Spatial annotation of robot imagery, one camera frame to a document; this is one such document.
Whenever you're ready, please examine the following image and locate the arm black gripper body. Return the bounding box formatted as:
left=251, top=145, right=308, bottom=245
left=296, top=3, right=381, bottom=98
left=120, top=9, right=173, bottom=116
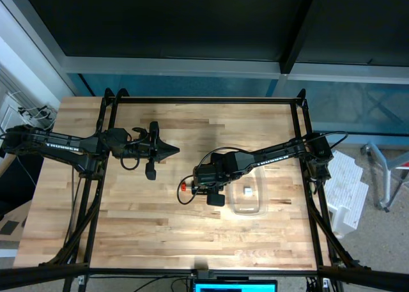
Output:
left=206, top=151, right=228, bottom=207
left=123, top=121, right=160, bottom=181

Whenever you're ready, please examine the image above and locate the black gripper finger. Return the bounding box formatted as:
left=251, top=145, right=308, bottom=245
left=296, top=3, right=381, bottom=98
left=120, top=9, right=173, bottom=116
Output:
left=158, top=150, right=180, bottom=162
left=158, top=137, right=180, bottom=151

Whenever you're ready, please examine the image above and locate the black clamp hub red knob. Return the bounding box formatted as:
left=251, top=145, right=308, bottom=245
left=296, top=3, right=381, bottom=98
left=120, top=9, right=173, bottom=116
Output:
left=180, top=182, right=208, bottom=197

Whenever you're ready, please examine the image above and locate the clear plastic tub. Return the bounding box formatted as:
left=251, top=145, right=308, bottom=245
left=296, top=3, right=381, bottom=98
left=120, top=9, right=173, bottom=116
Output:
left=226, top=169, right=268, bottom=217

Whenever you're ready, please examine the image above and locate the laptop screen blue edge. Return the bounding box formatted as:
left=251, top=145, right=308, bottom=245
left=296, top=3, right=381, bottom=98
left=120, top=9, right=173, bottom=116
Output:
left=191, top=279, right=278, bottom=292

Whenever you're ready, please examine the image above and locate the white styrofoam packing block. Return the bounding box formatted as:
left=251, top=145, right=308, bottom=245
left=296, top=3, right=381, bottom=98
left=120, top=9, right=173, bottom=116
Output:
left=319, top=150, right=371, bottom=239

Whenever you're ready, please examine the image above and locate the white power strip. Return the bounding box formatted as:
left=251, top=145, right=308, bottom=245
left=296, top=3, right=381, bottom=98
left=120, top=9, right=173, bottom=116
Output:
left=15, top=104, right=55, bottom=122

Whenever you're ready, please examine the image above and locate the brown cardboard box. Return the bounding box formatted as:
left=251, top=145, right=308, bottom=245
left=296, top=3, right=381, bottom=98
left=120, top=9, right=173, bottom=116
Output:
left=0, top=199, right=35, bottom=243

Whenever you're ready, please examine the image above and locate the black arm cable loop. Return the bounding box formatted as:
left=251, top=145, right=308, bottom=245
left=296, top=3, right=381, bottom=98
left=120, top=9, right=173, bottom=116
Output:
left=120, top=138, right=141, bottom=172
left=176, top=173, right=205, bottom=206

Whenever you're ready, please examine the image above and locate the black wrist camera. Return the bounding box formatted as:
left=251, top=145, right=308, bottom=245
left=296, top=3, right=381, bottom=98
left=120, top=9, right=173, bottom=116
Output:
left=193, top=164, right=213, bottom=187

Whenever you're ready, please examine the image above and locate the small black camera box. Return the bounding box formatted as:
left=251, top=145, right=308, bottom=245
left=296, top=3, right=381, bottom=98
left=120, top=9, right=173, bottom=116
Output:
left=195, top=265, right=214, bottom=280

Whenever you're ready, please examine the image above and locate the black metal frame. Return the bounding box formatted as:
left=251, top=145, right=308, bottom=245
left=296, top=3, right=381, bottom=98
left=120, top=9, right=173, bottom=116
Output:
left=0, top=87, right=409, bottom=292

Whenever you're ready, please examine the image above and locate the thin black floor cable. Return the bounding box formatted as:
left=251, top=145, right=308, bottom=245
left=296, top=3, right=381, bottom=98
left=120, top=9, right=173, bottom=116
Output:
left=170, top=277, right=192, bottom=292

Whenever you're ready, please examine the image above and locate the long black arm cable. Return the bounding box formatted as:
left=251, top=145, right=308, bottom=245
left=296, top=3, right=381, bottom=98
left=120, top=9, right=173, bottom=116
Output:
left=303, top=130, right=350, bottom=154

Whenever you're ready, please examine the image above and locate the grey metal chair frame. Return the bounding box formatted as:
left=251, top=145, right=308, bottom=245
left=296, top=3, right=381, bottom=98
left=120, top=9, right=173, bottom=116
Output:
left=360, top=141, right=409, bottom=213

